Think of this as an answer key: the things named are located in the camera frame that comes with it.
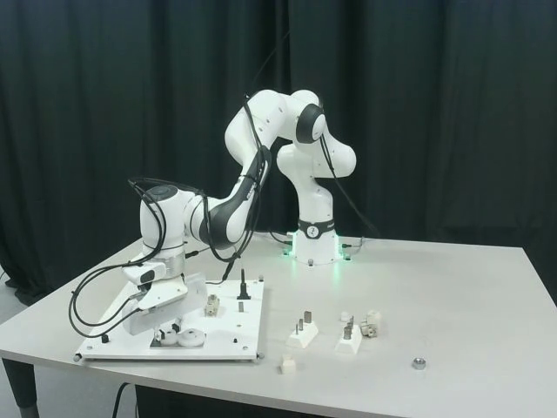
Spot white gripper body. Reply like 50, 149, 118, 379
121, 272, 207, 337

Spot white large gear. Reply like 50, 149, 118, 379
178, 329, 206, 348

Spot white task board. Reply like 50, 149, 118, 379
74, 278, 266, 362

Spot white peg holder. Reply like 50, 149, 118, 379
285, 321, 320, 349
333, 333, 364, 354

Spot dark grey table leg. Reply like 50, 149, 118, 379
2, 356, 37, 418

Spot white plug holder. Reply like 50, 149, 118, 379
360, 309, 385, 339

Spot black curtains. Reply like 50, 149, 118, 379
0, 0, 557, 289

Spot black upright cable plug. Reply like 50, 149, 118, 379
236, 268, 252, 301

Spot black looped cable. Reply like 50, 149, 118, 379
68, 260, 147, 340

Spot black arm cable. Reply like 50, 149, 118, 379
128, 43, 271, 280

